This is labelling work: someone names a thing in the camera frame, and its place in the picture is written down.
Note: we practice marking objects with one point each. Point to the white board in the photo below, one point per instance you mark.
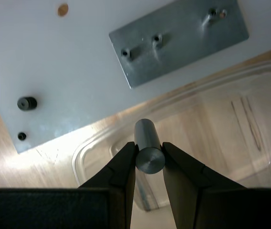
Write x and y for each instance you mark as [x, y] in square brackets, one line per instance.
[66, 71]

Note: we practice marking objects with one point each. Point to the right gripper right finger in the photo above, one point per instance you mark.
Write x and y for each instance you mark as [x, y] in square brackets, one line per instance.
[221, 210]

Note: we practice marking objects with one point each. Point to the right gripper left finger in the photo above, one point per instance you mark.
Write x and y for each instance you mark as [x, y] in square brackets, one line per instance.
[78, 210]

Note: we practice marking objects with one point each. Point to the clear plastic container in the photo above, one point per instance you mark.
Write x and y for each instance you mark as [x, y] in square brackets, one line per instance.
[221, 133]

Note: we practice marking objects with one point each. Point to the grey metal plate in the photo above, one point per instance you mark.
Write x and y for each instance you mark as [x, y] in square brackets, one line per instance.
[185, 43]

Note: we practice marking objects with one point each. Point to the small black screw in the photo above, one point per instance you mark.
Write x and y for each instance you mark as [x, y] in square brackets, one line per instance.
[21, 136]

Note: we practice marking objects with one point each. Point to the steel 16mm cylinder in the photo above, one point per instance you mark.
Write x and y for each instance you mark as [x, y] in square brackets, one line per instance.
[149, 162]

